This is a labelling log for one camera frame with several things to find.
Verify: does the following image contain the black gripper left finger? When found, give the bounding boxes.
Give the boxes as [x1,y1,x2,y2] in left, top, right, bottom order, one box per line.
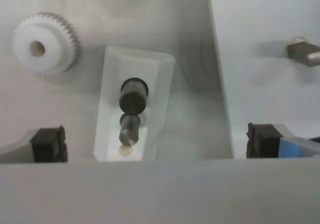
[0,125,69,164]

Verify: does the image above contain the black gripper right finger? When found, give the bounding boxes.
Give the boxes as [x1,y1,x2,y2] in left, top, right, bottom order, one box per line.
[246,122,320,159]

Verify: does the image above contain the thin metal round peg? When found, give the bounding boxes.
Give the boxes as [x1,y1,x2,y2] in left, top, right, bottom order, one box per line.
[118,114,141,147]

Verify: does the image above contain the thick dark metal round peg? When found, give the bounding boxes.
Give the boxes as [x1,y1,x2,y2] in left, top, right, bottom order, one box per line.
[119,77,150,115]

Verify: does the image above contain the metal square peg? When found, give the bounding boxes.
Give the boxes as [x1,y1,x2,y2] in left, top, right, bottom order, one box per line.
[286,36,320,67]

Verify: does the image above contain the white peg holder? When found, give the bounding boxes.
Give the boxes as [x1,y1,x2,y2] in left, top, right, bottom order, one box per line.
[93,44,176,162]

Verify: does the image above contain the white gear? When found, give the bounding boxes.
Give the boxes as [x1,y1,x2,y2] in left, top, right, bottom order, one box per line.
[11,11,80,79]

